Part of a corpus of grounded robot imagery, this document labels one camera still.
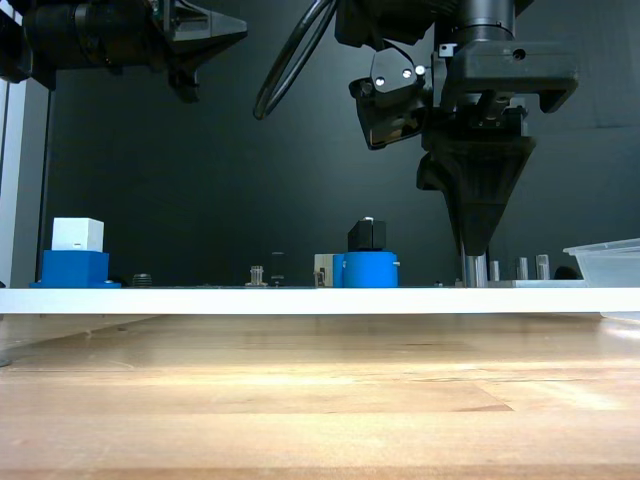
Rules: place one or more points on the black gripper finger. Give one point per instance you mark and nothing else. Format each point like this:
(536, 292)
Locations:
(215, 35)
(477, 190)

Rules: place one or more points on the steel 16mm cylinder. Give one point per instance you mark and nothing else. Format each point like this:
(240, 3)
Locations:
(475, 272)

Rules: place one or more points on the thin steel peg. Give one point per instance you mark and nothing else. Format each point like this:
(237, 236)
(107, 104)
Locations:
(495, 271)

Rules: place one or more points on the medium steel peg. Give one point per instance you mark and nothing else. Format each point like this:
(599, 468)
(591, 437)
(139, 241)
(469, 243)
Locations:
(522, 269)

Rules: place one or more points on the thick steel peg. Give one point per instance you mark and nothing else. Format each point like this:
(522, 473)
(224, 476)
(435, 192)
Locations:
(542, 267)

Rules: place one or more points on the grey metal peg plate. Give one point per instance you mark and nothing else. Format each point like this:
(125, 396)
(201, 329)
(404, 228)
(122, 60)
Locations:
(540, 284)

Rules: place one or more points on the black D-sub connector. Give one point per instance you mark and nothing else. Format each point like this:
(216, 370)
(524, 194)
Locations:
(367, 235)

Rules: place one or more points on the blue round connector holder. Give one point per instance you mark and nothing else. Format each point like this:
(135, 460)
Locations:
(367, 270)

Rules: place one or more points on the clear plastic tub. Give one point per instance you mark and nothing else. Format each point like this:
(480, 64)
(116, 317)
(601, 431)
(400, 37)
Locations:
(615, 265)

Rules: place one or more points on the beige rectangular connector housing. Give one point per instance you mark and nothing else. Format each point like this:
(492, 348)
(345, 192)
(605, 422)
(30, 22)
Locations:
(325, 267)

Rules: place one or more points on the white cube block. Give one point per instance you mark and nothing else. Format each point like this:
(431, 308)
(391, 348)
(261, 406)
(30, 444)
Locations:
(75, 235)

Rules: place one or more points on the black round nut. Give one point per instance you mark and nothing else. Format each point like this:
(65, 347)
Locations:
(142, 281)

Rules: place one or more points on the small black upright connector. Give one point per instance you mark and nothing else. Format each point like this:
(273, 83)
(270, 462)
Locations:
(278, 267)

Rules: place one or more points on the white task board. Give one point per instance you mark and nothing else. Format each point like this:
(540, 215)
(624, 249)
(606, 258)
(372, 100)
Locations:
(300, 301)

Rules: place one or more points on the blue square holder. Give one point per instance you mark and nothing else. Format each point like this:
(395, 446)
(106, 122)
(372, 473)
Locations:
(70, 270)

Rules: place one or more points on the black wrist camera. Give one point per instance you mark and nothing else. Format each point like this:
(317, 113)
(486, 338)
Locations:
(395, 115)

